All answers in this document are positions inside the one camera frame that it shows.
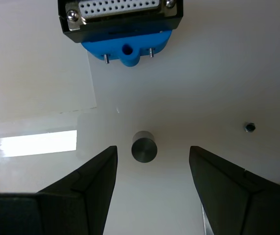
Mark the small hex screw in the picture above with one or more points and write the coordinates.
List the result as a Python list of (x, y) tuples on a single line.
[(249, 127)]

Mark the black D-sub connector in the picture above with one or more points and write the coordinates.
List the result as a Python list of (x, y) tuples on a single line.
[(120, 22)]

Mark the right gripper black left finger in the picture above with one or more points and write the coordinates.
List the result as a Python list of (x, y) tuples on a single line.
[(81, 203)]

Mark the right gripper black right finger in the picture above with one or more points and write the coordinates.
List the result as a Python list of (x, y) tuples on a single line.
[(228, 203)]

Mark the white plastic board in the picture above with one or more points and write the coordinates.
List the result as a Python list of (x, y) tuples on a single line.
[(203, 85)]

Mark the grey metal cylinder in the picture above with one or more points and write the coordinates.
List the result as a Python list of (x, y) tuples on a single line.
[(144, 150)]

